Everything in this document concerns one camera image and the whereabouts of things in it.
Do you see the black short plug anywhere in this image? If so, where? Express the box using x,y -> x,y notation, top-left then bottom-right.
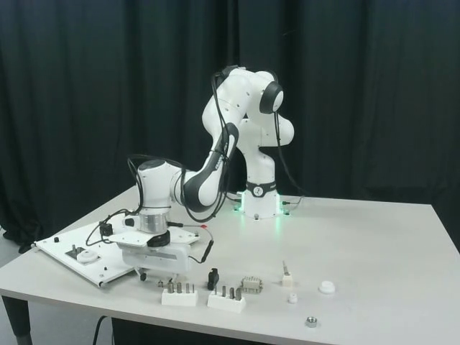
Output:
206,267 -> 220,290

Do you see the white task board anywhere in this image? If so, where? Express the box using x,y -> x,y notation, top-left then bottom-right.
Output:
31,219 -> 201,288

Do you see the black curtain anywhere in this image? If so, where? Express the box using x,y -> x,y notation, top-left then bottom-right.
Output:
0,0 -> 460,249

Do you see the black floor cable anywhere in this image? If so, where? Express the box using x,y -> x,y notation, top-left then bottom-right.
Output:
93,315 -> 113,345

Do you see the thin black rod red tag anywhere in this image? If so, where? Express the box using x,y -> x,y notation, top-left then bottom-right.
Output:
188,224 -> 216,263

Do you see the black table leg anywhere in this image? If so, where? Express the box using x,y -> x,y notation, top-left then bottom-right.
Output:
1,295 -> 32,345

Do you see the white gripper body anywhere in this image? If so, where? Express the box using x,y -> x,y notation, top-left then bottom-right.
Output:
120,241 -> 192,275

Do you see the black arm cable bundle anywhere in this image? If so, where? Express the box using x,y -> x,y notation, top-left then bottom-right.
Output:
87,65 -> 306,246

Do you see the white peg holder block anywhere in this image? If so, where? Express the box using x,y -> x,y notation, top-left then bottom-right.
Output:
207,290 -> 247,311
160,287 -> 200,307

